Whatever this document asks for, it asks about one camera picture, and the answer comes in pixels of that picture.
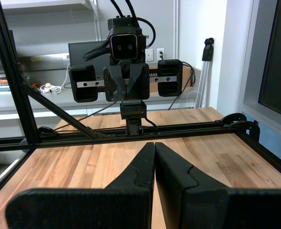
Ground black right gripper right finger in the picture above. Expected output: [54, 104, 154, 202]
[155, 142, 281, 229]

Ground white wall shelf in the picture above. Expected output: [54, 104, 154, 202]
[0, 0, 100, 41]

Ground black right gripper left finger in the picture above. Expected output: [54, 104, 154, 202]
[5, 142, 155, 229]

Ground black aluminium frame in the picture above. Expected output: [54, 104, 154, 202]
[0, 0, 281, 203]

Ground black computer monitor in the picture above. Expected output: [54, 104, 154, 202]
[68, 41, 111, 70]

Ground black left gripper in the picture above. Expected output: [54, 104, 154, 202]
[68, 59, 183, 103]

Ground coiled white cable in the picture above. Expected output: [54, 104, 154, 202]
[40, 64, 71, 94]

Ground grey tripod with black head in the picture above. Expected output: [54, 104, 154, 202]
[194, 37, 215, 109]

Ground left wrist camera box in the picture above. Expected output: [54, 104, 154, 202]
[109, 34, 140, 61]

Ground white wall conduit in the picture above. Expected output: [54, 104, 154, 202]
[173, 0, 180, 60]

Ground braided black left arm cable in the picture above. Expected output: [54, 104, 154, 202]
[82, 40, 111, 62]

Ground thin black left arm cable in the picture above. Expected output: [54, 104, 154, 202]
[110, 0, 122, 18]
[125, 0, 156, 48]

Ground grey desk counter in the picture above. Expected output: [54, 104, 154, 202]
[0, 66, 203, 125]

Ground stack of books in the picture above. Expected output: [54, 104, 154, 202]
[0, 80, 11, 95]

